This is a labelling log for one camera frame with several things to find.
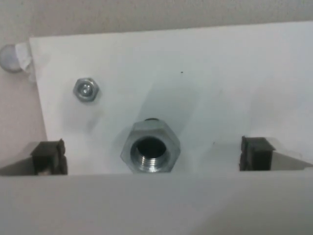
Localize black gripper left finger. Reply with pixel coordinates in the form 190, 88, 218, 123
0, 138, 69, 177

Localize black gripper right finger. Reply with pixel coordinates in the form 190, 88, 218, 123
238, 136, 313, 172

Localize metal hex bolt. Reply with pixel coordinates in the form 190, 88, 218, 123
120, 117, 182, 175

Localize small board mounting nut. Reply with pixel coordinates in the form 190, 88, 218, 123
72, 76, 101, 103

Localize white task board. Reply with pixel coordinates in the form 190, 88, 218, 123
28, 21, 313, 176

